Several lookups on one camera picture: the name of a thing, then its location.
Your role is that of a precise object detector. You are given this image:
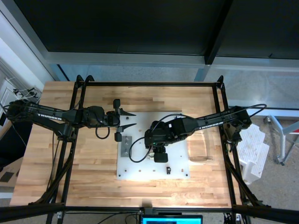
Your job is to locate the white cabinet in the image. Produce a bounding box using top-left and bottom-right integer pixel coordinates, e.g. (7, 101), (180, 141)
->
(0, 35), (56, 126)

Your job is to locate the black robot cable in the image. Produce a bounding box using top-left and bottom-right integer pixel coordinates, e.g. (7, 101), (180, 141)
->
(95, 126), (111, 140)
(230, 103), (268, 119)
(157, 112), (186, 124)
(129, 137), (155, 163)

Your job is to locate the grey metal plate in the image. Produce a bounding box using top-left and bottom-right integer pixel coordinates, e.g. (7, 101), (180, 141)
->
(120, 134), (133, 158)

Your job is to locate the cardboard box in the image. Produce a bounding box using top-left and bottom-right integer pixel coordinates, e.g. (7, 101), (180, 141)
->
(0, 156), (24, 187)

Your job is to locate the black aluminium frame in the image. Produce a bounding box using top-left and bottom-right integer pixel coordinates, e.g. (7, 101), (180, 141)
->
(0, 74), (299, 224)

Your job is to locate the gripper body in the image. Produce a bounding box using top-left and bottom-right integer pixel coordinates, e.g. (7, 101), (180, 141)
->
(104, 99), (122, 142)
(153, 147), (169, 164)

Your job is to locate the blue lit screen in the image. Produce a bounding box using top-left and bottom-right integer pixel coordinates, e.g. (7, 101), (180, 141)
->
(139, 214), (203, 224)

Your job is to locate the clear plastic tub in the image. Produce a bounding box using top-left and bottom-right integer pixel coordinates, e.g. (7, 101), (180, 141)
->
(186, 130), (214, 164)

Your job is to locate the grey metal stand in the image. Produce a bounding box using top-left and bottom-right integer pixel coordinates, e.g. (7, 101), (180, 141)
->
(263, 114), (299, 166)

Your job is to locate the black box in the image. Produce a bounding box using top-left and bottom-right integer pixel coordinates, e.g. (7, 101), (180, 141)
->
(0, 120), (33, 172)

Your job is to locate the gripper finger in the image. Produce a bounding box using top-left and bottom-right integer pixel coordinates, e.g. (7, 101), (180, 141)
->
(117, 123), (138, 133)
(119, 107), (137, 117)

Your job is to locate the white board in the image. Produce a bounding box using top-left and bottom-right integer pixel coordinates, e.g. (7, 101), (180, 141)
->
(116, 112), (190, 180)

